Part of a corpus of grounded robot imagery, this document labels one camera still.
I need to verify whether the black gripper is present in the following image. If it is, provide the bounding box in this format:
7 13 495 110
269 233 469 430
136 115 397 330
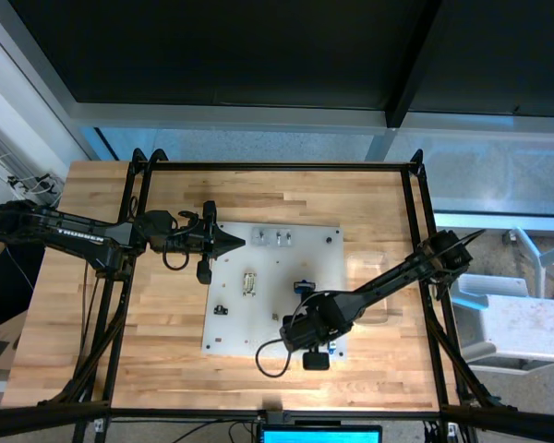
168 201 247 285
302 343 332 372

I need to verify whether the white utility cart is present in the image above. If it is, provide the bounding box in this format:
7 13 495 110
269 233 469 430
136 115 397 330
452 274 554 376

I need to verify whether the black aluminium frame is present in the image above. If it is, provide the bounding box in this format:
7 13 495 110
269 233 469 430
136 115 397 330
0 147 554 443

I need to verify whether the black camera bracket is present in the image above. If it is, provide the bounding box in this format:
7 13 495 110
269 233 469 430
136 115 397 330
257 401 291 425

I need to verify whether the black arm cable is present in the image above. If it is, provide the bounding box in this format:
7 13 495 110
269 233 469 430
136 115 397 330
254 338 291 378
161 242 189 271

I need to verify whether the grey metal stand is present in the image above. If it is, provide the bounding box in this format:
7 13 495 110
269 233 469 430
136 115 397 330
502 225 554 299

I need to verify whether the black white cable bundle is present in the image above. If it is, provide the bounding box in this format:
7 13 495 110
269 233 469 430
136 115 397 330
6 173 60 195

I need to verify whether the brown cardboard box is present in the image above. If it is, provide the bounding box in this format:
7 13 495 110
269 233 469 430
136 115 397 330
0 309 29 370

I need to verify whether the white task board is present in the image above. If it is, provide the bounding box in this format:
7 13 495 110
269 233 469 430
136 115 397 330
200 221 349 361

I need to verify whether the blue laptop screen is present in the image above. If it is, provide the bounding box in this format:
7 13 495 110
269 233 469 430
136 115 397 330
257 424 383 443

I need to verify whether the clear plastic tub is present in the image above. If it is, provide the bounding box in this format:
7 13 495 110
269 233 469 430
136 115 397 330
345 251 403 328

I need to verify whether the black vertical post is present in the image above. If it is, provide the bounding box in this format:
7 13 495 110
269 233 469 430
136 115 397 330
385 0 444 129

